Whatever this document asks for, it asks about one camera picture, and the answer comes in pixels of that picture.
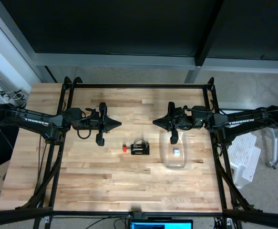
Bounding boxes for black cabinet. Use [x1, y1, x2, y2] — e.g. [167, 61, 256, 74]
[0, 125, 19, 176]

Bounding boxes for black clamp with red knob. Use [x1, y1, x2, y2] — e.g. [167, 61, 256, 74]
[122, 139, 151, 156]

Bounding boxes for white plastic step stool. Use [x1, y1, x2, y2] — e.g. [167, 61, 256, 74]
[227, 133, 261, 189]

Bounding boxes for white and black cable bundle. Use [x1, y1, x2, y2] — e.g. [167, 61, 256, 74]
[0, 88, 28, 105]

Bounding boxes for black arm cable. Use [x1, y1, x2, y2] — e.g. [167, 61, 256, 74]
[77, 128, 92, 140]

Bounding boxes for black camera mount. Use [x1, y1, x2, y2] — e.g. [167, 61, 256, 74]
[129, 207, 146, 219]

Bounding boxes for grey metal chair frame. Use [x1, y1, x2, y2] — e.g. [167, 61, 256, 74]
[260, 124, 278, 170]

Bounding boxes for black metal frame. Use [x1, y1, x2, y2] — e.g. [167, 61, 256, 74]
[0, 76, 278, 229]

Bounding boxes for blue laptop screen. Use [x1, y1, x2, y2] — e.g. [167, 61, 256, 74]
[129, 219, 194, 229]

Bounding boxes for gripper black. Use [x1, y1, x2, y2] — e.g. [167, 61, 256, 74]
[152, 102, 190, 146]
[90, 102, 123, 147]

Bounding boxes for clear plastic container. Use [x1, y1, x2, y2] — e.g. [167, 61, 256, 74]
[159, 131, 192, 171]

